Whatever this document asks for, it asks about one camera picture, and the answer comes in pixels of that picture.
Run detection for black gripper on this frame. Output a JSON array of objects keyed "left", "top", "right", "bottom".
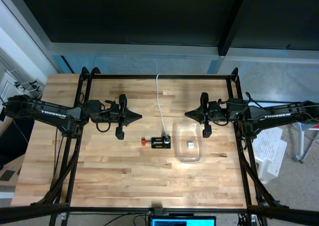
[
  {"left": 106, "top": 94, "right": 143, "bottom": 140},
  {"left": 184, "top": 92, "right": 226, "bottom": 139}
]

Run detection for clear plastic container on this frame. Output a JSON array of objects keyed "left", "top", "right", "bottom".
[{"left": 172, "top": 121, "right": 207, "bottom": 165}]

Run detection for black clamp with orange knob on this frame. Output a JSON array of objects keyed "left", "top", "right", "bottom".
[{"left": 141, "top": 134, "right": 172, "bottom": 149}]

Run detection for white step stool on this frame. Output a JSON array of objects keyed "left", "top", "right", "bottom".
[{"left": 252, "top": 126, "right": 288, "bottom": 185}]

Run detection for grey metal chair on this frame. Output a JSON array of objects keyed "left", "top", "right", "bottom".
[{"left": 291, "top": 121, "right": 319, "bottom": 165}]

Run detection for laptop with blue screen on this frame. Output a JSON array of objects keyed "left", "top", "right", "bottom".
[{"left": 149, "top": 215, "right": 217, "bottom": 226}]

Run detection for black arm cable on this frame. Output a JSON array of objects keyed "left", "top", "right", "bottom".
[
  {"left": 95, "top": 99, "right": 118, "bottom": 133},
  {"left": 209, "top": 91, "right": 262, "bottom": 126}
]

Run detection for white power cord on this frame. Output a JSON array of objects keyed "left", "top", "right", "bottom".
[{"left": 155, "top": 73, "right": 168, "bottom": 136}]

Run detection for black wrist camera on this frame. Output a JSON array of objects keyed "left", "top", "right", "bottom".
[
  {"left": 226, "top": 98, "right": 247, "bottom": 121},
  {"left": 86, "top": 100, "right": 105, "bottom": 117}
]

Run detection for black aluminium frame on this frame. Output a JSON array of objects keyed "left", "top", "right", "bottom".
[{"left": 0, "top": 66, "right": 319, "bottom": 226}]

